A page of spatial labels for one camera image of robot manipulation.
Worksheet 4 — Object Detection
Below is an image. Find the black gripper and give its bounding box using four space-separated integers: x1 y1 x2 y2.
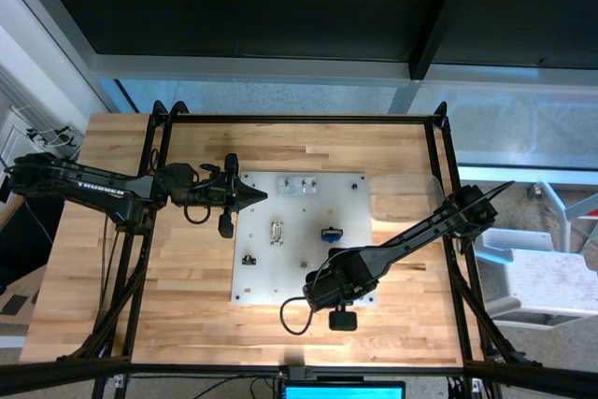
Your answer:
198 153 269 238
302 283 379 333

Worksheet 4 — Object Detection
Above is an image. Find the grey connector housing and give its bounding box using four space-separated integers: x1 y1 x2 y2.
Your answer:
268 220 287 248

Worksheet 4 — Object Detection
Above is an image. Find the blue lit screen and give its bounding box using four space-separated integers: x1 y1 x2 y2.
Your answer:
278 379 406 399

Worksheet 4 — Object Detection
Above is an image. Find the white plastic board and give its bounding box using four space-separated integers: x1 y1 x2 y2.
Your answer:
229 170 379 306

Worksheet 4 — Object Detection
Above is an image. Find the blue D-sub connector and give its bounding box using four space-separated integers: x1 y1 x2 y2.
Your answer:
320 226 344 246

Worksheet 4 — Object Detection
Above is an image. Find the clear plastic tub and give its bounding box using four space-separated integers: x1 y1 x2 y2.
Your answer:
369 174 443 223

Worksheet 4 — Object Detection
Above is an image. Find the white plastic step stool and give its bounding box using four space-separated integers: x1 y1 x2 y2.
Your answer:
476 228 598 330

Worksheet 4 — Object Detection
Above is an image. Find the white metal stand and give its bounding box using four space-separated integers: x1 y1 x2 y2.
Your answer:
527 178 598 253

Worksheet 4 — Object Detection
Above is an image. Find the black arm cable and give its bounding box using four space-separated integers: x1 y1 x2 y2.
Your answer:
182 163 221 225
278 294 315 336

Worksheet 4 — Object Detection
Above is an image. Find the small black camera box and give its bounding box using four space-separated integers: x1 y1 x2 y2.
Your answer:
285 358 312 379

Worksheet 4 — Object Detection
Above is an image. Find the black aluminium frame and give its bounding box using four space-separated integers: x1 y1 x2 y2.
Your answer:
0 99 598 399

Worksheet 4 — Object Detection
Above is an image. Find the white cable bundle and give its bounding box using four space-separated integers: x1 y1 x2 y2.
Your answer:
18 107 81 150

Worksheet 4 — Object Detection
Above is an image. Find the black wall post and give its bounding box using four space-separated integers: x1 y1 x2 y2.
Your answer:
409 0 468 81

